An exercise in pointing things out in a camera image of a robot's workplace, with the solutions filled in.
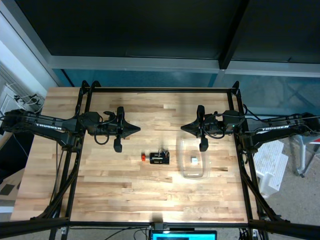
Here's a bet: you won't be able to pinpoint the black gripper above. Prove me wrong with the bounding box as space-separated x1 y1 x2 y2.
180 104 226 153
96 106 141 154

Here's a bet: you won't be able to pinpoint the black vise fixture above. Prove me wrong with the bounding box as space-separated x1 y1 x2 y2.
149 150 171 166

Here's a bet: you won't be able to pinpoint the clear plastic tub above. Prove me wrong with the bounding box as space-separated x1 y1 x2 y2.
176 138 210 181

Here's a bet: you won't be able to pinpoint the white foam packing block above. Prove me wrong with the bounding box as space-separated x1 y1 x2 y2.
253 139 293 199

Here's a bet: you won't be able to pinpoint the blue laptop screen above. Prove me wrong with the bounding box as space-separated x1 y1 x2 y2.
149 230 218 240

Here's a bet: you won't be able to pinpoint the grey metal stand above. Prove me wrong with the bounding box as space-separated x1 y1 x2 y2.
287 134 320 179

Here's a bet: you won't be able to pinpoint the black table-level camera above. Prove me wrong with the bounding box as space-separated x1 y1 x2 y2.
152 217 168 231

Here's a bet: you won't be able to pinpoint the white power strip cables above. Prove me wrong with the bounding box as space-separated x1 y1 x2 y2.
12 93 45 111

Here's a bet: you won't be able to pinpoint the black metal table frame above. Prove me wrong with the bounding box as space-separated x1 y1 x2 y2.
0 79 320 240

